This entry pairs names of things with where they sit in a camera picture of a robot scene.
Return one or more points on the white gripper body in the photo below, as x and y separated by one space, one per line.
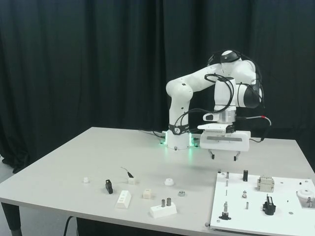
226 144

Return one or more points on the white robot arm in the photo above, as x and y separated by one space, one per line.
177 98

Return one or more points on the black USB plug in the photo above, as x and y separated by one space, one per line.
130 175

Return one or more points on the flat white plate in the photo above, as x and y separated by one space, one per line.
211 127

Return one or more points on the grey waterproof plug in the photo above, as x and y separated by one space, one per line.
262 183

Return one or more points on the metal bolt nut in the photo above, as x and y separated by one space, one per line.
181 193

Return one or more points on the white medium gear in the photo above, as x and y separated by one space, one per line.
168 182

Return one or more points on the metal BNC plug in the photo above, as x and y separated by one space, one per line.
225 206

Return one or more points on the metal square peg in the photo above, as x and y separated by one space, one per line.
169 201

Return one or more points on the metal round peg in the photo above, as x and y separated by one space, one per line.
163 202

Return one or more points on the white peg holder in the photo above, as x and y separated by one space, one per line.
163 211

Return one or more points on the cream square holder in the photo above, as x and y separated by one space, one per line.
148 193

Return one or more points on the white task board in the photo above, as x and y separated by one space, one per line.
278 221

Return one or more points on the white large gear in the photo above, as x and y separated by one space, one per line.
305 193

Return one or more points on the small white plug holder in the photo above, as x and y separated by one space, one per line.
132 181

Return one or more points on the long white holder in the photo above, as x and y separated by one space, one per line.
123 199

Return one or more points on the black D-SUB plug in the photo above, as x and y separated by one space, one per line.
108 186

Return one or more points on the black box under table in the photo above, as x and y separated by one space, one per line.
123 228

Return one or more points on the white small gear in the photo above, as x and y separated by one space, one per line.
85 180

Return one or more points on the black curtain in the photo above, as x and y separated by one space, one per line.
73 61

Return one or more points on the dark table leg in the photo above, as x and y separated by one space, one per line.
9 218

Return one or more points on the white camera box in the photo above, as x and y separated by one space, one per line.
209 117

